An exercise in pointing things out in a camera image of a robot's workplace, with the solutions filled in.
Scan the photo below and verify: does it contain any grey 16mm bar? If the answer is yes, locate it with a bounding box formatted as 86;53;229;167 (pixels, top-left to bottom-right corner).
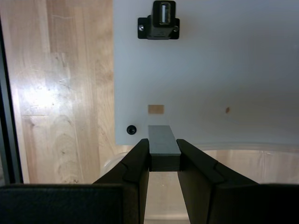
148;125;182;172

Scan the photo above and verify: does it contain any clear plastic tub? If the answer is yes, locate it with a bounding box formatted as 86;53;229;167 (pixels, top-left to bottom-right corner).
100;141;299;224

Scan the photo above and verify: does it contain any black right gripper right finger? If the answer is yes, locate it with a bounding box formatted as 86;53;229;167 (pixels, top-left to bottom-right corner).
177;139;299;224

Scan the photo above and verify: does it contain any black USB socket mount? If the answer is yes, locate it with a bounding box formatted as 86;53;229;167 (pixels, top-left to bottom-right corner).
137;0;180;41

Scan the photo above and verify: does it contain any black aluminium table frame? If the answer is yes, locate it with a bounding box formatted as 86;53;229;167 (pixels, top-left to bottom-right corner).
0;13;24;185

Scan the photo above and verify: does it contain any white task board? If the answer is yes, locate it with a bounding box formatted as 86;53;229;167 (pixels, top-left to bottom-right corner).
113;0;299;150

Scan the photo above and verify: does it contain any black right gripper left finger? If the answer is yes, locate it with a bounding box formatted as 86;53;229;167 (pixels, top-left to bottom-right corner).
0;138;150;224

